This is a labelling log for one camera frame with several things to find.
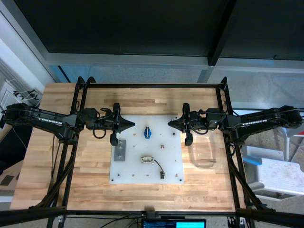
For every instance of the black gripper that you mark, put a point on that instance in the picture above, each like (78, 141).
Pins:
(116, 123)
(187, 123)

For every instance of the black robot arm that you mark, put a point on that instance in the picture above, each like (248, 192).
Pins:
(256, 123)
(47, 120)

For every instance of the large blue connector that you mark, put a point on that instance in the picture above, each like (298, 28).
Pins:
(147, 133)

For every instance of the beige connector housing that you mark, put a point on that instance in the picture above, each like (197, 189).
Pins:
(147, 159)

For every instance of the black USB hub socket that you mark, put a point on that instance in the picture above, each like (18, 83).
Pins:
(162, 176)

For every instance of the grey metal plate with bar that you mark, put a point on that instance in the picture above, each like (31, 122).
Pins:
(119, 152)

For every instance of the clear plastic tub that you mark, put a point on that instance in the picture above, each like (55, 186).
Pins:
(202, 153)

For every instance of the white plastic board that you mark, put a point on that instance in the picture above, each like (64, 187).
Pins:
(137, 171)

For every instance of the laptop screen with blue edge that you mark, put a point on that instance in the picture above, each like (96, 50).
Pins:
(173, 223)

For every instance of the white metal stand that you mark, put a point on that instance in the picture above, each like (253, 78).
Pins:
(286, 140)

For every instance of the white step stool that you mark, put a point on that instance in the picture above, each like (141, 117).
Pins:
(278, 178)

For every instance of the brown cardboard box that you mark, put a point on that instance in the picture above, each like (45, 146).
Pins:
(9, 177)

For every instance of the black metal frame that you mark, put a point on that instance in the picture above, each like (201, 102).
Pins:
(152, 86)

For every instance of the black camera box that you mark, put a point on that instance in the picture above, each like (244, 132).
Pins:
(151, 213)

